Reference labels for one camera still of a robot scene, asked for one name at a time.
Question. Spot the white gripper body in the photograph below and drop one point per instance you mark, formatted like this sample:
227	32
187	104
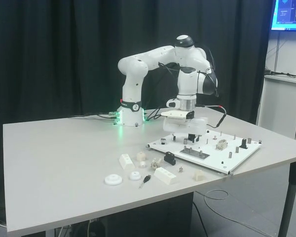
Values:
187	127

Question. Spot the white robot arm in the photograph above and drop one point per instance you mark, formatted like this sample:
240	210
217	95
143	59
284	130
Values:
133	81

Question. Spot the white peg holder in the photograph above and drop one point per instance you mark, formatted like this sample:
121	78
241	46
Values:
165	175
126	161

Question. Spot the black D-SUB plug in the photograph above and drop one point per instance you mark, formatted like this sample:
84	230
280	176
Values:
170	158

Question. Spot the small beige holder block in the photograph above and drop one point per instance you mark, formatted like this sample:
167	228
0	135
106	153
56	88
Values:
198	175
141	157

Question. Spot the white task board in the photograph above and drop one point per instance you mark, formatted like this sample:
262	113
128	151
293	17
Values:
212	158

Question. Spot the white small gear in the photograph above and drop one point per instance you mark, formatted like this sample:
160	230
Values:
143	164

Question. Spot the black USB plug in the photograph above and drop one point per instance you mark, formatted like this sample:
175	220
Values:
146	179

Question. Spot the white medium gear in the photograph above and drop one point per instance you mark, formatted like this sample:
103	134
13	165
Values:
135	175

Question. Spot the white large gear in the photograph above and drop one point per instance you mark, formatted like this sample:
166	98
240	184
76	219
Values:
113	179

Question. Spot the white cabinet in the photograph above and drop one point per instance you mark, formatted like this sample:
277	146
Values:
283	106

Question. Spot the grey table leg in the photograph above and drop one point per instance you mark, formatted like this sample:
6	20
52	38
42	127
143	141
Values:
289	197

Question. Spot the black curtain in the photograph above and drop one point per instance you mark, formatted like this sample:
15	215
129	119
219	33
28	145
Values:
51	49

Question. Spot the blue screen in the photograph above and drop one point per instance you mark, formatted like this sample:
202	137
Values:
289	14

